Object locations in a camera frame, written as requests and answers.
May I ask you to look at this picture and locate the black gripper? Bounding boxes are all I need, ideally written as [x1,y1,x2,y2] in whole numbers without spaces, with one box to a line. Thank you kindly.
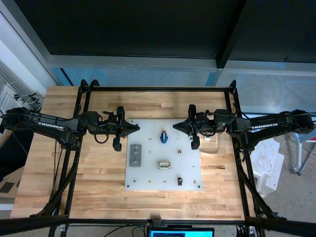
[97,106,141,152]
[172,104,216,151]

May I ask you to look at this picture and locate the large blue connector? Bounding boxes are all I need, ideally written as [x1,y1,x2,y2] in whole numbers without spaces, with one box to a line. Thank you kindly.
[159,129,169,144]

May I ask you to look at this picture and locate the beige multi-pin connector housing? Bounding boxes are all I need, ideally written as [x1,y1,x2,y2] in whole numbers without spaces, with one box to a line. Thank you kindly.
[157,160,172,171]

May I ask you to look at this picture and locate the white taskboard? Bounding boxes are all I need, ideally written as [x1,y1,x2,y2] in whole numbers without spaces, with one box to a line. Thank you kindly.
[124,118,203,191]

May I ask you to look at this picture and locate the grey metal plate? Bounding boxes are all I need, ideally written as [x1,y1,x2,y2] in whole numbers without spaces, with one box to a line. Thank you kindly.
[128,143,143,168]

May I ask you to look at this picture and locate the clear plastic tub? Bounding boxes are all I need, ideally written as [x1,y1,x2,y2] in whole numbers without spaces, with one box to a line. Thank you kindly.
[199,133,221,155]

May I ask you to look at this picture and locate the white foam block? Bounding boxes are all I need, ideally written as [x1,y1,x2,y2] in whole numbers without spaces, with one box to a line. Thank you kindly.
[249,142,285,198]

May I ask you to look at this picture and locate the laptop screen with blue edge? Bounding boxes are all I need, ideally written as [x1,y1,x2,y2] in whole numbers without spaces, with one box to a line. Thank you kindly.
[147,227,215,237]

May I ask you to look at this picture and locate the grey metal stand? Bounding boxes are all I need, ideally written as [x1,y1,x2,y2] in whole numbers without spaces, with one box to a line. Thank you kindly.
[288,133,316,176]

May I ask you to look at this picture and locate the brown cardboard box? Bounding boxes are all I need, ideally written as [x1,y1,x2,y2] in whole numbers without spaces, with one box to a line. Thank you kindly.
[0,165,25,198]

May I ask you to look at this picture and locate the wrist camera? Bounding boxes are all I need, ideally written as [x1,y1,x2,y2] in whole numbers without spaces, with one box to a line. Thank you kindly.
[102,115,116,131]
[198,115,214,131]

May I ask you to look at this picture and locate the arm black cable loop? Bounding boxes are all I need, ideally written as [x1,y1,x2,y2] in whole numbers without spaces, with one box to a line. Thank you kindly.
[197,123,218,138]
[94,128,111,144]

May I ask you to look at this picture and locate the black metal frame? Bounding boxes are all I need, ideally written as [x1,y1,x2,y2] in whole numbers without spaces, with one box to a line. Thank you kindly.
[0,79,316,237]

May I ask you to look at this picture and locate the silver aluminium rail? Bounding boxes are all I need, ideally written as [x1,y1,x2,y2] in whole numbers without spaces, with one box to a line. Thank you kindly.
[46,54,223,70]

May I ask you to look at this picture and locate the small black camera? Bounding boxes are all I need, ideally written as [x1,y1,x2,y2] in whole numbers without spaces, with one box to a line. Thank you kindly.
[149,215,166,228]

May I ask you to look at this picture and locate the tangled black white cables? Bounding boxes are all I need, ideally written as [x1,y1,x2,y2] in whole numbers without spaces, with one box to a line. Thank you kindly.
[13,92,45,111]

